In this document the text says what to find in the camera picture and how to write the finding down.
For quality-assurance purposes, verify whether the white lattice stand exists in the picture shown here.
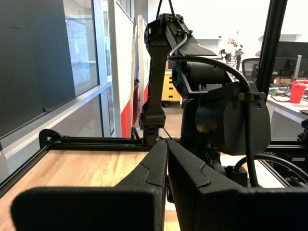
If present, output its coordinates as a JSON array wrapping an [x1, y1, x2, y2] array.
[[218, 36, 244, 71]]

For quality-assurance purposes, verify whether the black computer monitor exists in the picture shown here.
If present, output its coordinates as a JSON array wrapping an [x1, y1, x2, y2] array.
[[275, 41, 308, 80]]

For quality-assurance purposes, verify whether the black electronics box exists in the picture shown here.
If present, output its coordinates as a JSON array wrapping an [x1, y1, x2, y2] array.
[[283, 153, 308, 186]]

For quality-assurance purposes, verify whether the red plastic cup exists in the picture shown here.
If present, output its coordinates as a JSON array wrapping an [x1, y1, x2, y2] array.
[[290, 80, 308, 104]]

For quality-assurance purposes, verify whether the white office desk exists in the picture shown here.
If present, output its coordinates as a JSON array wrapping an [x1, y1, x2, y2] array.
[[266, 95, 308, 140]]

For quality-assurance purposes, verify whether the black aluminium frame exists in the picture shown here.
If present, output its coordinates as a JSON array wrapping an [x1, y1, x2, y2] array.
[[0, 0, 308, 200]]

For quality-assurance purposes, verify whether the yellow drawer cabinet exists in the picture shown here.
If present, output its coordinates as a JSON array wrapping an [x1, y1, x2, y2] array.
[[161, 73, 182, 102]]

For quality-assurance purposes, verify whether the black mesh office chair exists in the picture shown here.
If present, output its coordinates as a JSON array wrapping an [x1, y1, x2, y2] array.
[[241, 57, 260, 84]]

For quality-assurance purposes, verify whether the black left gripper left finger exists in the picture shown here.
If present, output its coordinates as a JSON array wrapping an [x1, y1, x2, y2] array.
[[11, 139, 168, 231]]

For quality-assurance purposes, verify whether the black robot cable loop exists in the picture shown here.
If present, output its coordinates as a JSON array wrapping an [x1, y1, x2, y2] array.
[[233, 154, 308, 187]]

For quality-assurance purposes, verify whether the black frame clamp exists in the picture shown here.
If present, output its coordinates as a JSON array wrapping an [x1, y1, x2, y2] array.
[[39, 129, 63, 150]]

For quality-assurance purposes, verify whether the white partition with red base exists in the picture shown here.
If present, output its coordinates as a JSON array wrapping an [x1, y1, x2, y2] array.
[[108, 0, 149, 139]]

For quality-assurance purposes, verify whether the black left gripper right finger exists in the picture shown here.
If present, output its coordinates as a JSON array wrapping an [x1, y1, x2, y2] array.
[[167, 140, 308, 231]]

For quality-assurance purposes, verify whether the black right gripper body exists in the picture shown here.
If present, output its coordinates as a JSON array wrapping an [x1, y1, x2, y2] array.
[[180, 105, 249, 187]]

